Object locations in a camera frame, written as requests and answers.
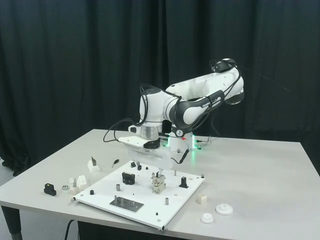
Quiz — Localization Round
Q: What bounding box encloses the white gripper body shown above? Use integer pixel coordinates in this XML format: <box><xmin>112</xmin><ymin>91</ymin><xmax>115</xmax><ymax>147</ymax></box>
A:
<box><xmin>125</xmin><ymin>147</ymin><xmax>174</xmax><ymax>169</ymax></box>

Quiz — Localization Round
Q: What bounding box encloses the grey waterproof plug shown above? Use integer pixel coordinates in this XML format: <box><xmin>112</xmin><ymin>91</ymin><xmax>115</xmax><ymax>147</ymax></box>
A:
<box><xmin>151</xmin><ymin>174</ymin><xmax>167</xmax><ymax>188</ymax></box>

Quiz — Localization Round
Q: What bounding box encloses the white four-hole peg holder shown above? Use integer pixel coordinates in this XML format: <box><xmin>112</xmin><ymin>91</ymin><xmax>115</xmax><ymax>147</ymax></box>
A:
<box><xmin>86</xmin><ymin>159</ymin><xmax>101</xmax><ymax>173</ymax></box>

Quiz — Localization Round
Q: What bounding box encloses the white task board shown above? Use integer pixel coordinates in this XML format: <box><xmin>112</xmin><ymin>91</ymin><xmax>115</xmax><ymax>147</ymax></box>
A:
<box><xmin>74</xmin><ymin>159</ymin><xmax>206</xmax><ymax>231</ymax></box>

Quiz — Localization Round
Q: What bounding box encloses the white empty peg holder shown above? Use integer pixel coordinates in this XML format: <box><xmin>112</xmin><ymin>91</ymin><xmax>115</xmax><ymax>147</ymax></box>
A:
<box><xmin>76</xmin><ymin>174</ymin><xmax>88</xmax><ymax>187</ymax></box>

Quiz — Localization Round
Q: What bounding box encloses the black cabinet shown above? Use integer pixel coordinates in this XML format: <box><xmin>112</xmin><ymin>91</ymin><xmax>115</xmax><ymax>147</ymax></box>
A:
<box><xmin>77</xmin><ymin>219</ymin><xmax>165</xmax><ymax>240</ymax></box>

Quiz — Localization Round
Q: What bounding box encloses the white large gear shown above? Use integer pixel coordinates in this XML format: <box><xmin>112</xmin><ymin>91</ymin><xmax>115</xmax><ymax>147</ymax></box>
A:
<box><xmin>215</xmin><ymin>203</ymin><xmax>234</xmax><ymax>215</ymax></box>

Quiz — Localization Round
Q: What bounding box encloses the black D-SUB plug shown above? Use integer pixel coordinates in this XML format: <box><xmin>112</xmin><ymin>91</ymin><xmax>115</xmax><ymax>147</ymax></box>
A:
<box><xmin>43</xmin><ymin>183</ymin><xmax>57</xmax><ymax>196</ymax></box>

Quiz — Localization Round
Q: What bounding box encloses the black curtain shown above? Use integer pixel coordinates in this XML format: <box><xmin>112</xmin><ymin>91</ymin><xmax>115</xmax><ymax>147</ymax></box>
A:
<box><xmin>0</xmin><ymin>0</ymin><xmax>320</xmax><ymax>177</ymax></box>

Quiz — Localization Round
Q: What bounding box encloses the black table leg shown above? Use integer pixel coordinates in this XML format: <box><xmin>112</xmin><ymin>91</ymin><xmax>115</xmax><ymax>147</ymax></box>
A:
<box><xmin>1</xmin><ymin>206</ymin><xmax>22</xmax><ymax>240</ymax></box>

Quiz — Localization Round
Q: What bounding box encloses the thin black rod on wire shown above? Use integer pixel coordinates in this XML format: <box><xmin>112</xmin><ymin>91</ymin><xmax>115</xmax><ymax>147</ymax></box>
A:
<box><xmin>159</xmin><ymin>133</ymin><xmax>190</xmax><ymax>165</ymax></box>

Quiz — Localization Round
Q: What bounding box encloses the black looped wrist cable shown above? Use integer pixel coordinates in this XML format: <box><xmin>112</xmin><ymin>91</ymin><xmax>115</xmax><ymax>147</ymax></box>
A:
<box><xmin>103</xmin><ymin>119</ymin><xmax>141</xmax><ymax>144</ymax></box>

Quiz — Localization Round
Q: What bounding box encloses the grey base cable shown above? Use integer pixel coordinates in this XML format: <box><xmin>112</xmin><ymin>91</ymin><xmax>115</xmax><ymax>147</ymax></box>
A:
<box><xmin>195</xmin><ymin>136</ymin><xmax>221</xmax><ymax>146</ymax></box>

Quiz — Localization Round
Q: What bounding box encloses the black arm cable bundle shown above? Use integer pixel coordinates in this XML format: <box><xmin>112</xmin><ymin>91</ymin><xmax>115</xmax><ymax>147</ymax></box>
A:
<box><xmin>138</xmin><ymin>58</ymin><xmax>241</xmax><ymax>126</ymax></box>

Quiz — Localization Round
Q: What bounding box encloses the black floor cable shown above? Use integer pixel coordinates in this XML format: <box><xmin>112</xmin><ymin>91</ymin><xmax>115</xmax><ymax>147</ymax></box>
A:
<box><xmin>65</xmin><ymin>219</ymin><xmax>79</xmax><ymax>240</ymax></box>

